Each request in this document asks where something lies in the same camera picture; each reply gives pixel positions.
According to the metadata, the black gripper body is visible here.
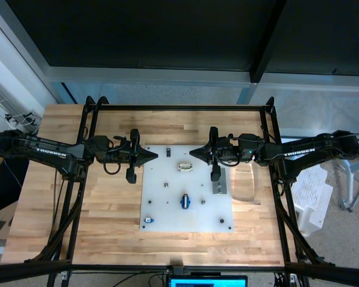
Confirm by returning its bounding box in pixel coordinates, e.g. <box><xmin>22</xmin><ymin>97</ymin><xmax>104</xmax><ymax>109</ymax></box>
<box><xmin>209</xmin><ymin>127</ymin><xmax>240</xmax><ymax>182</ymax></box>
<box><xmin>103</xmin><ymin>129</ymin><xmax>141</xmax><ymax>184</ymax></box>

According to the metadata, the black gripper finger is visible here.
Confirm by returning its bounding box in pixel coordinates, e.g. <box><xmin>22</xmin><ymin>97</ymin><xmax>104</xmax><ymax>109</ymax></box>
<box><xmin>138</xmin><ymin>155</ymin><xmax>159</xmax><ymax>166</ymax></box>
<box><xmin>138</xmin><ymin>145</ymin><xmax>159</xmax><ymax>156</ymax></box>
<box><xmin>188</xmin><ymin>153</ymin><xmax>211</xmax><ymax>165</ymax></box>
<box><xmin>188</xmin><ymin>142</ymin><xmax>211</xmax><ymax>154</ymax></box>

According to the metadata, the grey metal bar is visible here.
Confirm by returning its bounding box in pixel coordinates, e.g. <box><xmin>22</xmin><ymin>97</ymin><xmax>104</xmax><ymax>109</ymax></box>
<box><xmin>212</xmin><ymin>167</ymin><xmax>227</xmax><ymax>196</ymax></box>

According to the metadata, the large blue round holder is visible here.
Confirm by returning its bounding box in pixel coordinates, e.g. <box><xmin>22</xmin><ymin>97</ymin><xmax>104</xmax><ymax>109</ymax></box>
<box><xmin>178</xmin><ymin>193</ymin><xmax>193</xmax><ymax>211</ymax></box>

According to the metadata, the white plastic board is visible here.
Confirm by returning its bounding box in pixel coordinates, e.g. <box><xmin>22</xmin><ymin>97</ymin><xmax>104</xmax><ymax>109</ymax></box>
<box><xmin>139</xmin><ymin>144</ymin><xmax>235</xmax><ymax>233</ymax></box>

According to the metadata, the white foam block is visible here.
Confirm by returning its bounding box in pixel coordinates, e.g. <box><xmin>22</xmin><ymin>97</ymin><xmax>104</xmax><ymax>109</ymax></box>
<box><xmin>290</xmin><ymin>166</ymin><xmax>333</xmax><ymax>239</ymax></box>

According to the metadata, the laptop screen with blue edge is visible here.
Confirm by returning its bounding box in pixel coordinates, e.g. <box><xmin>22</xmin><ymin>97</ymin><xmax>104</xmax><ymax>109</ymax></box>
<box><xmin>166</xmin><ymin>274</ymin><xmax>248</xmax><ymax>287</ymax></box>

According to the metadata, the grey metal stand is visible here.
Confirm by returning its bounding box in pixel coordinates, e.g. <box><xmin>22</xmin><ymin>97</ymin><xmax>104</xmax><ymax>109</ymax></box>
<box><xmin>331</xmin><ymin>155</ymin><xmax>359</xmax><ymax>213</ymax></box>

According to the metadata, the brown cardboard box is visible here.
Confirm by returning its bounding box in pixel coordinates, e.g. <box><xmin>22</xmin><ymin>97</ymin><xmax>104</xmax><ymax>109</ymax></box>
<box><xmin>0</xmin><ymin>200</ymin><xmax>19</xmax><ymax>240</ymax></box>

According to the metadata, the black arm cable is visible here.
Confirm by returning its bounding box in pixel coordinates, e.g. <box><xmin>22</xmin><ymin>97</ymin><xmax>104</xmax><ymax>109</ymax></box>
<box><xmin>104</xmin><ymin>162</ymin><xmax>122</xmax><ymax>176</ymax></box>

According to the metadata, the black metal frame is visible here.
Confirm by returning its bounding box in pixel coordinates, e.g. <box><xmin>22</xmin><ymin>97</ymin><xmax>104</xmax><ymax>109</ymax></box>
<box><xmin>0</xmin><ymin>95</ymin><xmax>359</xmax><ymax>287</ymax></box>

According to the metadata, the black and white cable bundle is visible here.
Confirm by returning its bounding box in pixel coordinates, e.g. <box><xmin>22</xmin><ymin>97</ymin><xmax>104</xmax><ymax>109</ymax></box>
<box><xmin>5</xmin><ymin>112</ymin><xmax>38</xmax><ymax>128</ymax></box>

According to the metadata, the black low camera mount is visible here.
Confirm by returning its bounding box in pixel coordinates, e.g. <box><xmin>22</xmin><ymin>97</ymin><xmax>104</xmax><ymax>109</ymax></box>
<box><xmin>170</xmin><ymin>262</ymin><xmax>188</xmax><ymax>276</ymax></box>

